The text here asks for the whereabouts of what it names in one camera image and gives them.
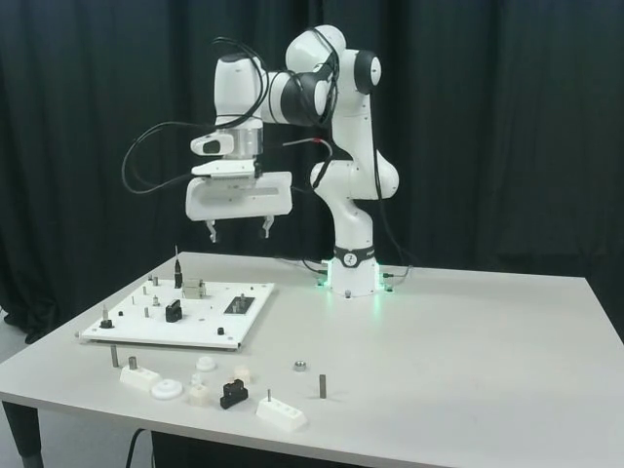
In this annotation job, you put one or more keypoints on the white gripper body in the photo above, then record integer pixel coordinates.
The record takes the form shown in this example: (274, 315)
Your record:
(239, 197)

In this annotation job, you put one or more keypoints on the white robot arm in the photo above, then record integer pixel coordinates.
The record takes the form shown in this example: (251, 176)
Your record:
(351, 229)

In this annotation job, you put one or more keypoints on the black D-SUB plug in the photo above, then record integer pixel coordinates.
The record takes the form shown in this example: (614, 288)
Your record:
(233, 394)

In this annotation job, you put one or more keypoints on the black rectangular plug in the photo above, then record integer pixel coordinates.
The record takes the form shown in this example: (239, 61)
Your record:
(173, 312)

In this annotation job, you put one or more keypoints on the white task board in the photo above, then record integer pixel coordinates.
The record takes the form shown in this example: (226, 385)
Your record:
(195, 326)

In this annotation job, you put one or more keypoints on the white medium gear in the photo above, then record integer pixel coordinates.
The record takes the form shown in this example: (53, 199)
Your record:
(206, 364)

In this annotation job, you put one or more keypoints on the metal bolt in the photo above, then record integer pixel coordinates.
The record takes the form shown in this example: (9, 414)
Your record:
(299, 365)

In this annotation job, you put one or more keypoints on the white small gear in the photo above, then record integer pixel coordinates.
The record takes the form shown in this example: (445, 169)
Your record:
(196, 379)

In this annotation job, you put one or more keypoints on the thick metal round peg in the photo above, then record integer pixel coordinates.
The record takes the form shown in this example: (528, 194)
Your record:
(132, 363)

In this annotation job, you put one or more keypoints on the white holder with thick peg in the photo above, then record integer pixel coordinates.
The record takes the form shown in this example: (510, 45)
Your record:
(141, 379)

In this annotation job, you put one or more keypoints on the white large gear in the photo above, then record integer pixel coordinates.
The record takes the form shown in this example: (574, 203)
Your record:
(167, 390)

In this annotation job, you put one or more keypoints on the metal square peg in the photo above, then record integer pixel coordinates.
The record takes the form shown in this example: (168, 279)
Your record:
(322, 386)

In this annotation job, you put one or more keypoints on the black curtain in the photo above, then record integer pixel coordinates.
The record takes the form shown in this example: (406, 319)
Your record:
(97, 97)

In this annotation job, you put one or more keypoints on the white holder with thin peg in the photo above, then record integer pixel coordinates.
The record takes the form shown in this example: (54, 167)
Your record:
(283, 414)

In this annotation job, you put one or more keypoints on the black table leg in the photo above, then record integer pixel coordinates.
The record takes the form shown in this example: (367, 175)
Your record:
(22, 434)

